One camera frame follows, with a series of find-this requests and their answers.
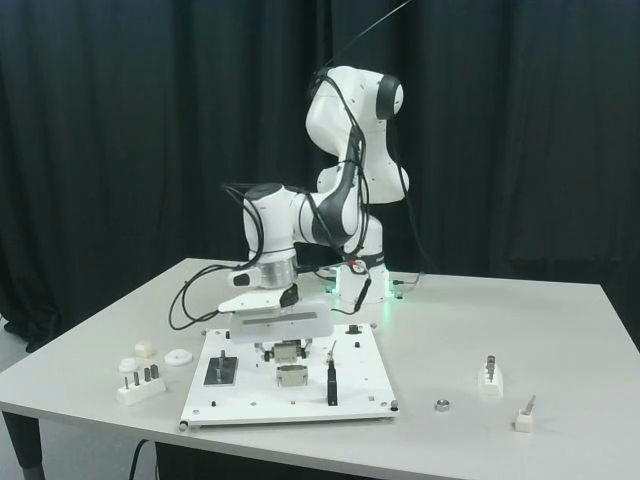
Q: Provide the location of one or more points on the white large gear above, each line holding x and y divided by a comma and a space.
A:
178, 358

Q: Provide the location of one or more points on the dark table leg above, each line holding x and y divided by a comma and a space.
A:
22, 445

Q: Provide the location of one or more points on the black curtain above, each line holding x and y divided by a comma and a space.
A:
150, 125

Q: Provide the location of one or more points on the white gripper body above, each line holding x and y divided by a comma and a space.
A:
280, 327

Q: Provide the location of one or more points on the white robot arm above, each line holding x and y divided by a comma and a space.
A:
330, 115

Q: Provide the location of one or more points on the white long peg holder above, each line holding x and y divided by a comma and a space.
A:
142, 392

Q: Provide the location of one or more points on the metal hex nut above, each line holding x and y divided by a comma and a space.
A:
441, 405

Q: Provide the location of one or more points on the thin black rod red tag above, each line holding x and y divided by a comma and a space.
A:
363, 297

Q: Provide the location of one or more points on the white rounded peg holder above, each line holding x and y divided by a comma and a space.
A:
490, 387

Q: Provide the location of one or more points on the white task board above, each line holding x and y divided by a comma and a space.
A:
280, 410

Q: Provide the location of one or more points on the small white plug holder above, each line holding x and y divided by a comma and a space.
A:
522, 421

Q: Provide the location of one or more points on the white medium gear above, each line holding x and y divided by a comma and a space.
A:
128, 365

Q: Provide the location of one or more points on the large metal square peg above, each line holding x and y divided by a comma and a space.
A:
156, 373

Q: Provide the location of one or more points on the large metal round peg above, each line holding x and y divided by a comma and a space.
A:
491, 362

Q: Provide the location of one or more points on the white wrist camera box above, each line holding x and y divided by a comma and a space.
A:
245, 279

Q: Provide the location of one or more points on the cream white cube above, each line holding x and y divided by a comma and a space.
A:
143, 349

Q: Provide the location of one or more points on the flat white mounting plate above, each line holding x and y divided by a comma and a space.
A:
250, 302

